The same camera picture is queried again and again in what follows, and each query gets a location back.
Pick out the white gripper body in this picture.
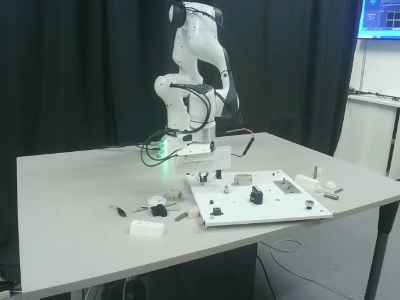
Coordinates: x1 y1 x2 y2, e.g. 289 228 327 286
174 146 234 175

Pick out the long white peg holder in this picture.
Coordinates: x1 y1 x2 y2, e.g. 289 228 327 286
295 173 321 190
129 219 167 239

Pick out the flat white mounting plate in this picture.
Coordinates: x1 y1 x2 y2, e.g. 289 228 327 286
176 142 216 157

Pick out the thin black probe rod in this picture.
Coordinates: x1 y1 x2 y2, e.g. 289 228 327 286
226 126 256 157

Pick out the black D-SUB plug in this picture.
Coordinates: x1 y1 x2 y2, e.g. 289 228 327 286
149 203 167 218

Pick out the white task board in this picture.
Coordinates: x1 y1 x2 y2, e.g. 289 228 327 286
186 169 334 231

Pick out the black box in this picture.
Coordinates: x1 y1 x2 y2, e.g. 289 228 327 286
137 240 260 300

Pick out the white cabinet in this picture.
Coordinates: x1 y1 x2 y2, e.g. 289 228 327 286
342 93 400 181

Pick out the black curtain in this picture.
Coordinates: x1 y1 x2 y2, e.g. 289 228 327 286
0 0 360 282

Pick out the dark table leg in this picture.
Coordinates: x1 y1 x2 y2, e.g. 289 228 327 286
364 199 400 300

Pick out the blue screen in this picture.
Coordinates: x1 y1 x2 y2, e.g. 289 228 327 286
356 0 400 41

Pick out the silver flange ring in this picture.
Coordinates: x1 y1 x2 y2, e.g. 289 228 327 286
196 126 216 143

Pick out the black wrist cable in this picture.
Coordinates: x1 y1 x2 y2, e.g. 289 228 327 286
139 126 188 167

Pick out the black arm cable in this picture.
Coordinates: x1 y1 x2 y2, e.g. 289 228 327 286
168 0 244 126

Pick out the thin grey cable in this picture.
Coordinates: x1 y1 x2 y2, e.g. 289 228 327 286
256 239 303 300

